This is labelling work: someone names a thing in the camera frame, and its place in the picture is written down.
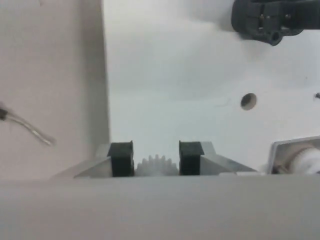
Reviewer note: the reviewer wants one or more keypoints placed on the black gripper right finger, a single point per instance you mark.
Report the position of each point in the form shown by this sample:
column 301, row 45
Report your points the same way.
column 190, row 160

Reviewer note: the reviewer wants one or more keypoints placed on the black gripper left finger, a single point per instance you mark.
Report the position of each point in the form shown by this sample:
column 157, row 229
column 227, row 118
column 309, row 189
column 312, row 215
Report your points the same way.
column 121, row 160

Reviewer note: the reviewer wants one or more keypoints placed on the white small gear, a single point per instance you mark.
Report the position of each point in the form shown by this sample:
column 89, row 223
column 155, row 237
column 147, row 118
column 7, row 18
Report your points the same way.
column 156, row 166

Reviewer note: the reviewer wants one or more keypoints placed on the white task board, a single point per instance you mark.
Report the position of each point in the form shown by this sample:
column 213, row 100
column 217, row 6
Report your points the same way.
column 175, row 75

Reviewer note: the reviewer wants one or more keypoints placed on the black D-SUB plug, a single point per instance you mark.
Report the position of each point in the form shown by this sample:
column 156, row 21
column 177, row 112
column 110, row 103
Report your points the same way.
column 265, row 22

